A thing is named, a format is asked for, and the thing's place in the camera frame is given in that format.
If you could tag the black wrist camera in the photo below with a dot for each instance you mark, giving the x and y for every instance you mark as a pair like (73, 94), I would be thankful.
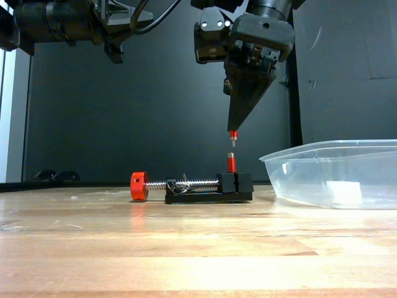
(211, 40)

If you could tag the red RCA socket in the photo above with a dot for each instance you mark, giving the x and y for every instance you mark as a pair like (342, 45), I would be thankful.
(232, 164)

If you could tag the white foam block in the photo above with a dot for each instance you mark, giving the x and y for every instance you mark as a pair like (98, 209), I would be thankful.
(342, 192)

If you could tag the red round clamp knob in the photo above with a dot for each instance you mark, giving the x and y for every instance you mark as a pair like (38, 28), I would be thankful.
(138, 186)

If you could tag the black clamp fixture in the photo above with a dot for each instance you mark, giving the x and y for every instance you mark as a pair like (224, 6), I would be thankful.
(235, 186)

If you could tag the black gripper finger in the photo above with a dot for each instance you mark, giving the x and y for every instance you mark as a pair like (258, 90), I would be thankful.
(245, 93)
(227, 87)
(121, 14)
(118, 34)

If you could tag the clear plastic tub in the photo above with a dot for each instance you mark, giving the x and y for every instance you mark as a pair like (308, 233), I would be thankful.
(294, 180)

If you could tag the silver clamp screw with spring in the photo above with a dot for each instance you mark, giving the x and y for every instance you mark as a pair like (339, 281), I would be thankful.
(155, 185)

